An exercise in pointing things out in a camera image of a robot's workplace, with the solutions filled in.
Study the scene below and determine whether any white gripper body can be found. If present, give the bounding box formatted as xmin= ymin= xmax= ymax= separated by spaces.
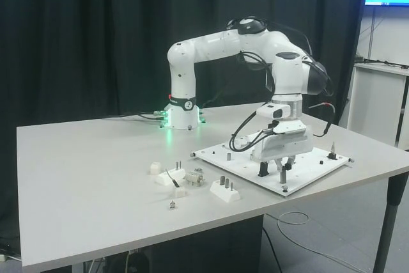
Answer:
xmin=252 ymin=132 xmax=314 ymax=161

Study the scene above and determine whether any white square peg holder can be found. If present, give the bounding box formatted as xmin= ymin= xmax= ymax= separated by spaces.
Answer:
xmin=209 ymin=180 xmax=240 ymax=204

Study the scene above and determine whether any white round peg holder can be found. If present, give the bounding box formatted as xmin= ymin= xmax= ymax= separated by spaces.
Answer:
xmin=155 ymin=167 xmax=187 ymax=188

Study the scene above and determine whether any flat white mounting plate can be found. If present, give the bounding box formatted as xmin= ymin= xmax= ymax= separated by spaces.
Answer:
xmin=273 ymin=120 xmax=308 ymax=135

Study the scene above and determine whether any white task board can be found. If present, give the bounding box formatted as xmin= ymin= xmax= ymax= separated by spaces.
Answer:
xmin=190 ymin=137 xmax=350 ymax=197

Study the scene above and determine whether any white cabinet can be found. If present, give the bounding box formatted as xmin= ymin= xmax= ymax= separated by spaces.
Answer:
xmin=346 ymin=61 xmax=409 ymax=152

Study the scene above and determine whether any dark table leg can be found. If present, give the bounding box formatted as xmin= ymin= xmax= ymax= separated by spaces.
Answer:
xmin=373 ymin=175 xmax=405 ymax=273

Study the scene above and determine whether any black curtain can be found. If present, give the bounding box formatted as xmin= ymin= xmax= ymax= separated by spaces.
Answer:
xmin=0 ymin=0 xmax=368 ymax=251

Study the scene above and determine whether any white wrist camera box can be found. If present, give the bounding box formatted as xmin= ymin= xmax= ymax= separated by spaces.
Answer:
xmin=256 ymin=104 xmax=290 ymax=121

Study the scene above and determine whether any silver flange ring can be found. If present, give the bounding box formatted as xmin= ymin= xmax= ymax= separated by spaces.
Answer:
xmin=287 ymin=100 xmax=303 ymax=121

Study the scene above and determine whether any thin floor cable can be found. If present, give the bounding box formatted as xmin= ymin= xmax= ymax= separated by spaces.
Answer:
xmin=276 ymin=211 xmax=378 ymax=273

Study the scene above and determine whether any thin black rod on wire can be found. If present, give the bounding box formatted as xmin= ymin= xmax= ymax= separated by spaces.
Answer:
xmin=307 ymin=102 xmax=336 ymax=137

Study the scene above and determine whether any black camera cable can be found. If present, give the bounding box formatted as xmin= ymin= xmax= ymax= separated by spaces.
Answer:
xmin=226 ymin=109 xmax=279 ymax=153

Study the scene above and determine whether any black floor cable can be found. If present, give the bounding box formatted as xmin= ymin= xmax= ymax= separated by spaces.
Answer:
xmin=262 ymin=227 xmax=279 ymax=273

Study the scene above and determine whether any black plug with thin wire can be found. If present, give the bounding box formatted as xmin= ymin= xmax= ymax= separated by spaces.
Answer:
xmin=165 ymin=169 xmax=180 ymax=189

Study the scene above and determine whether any black base cable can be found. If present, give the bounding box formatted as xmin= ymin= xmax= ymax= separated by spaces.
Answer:
xmin=105 ymin=111 xmax=169 ymax=123

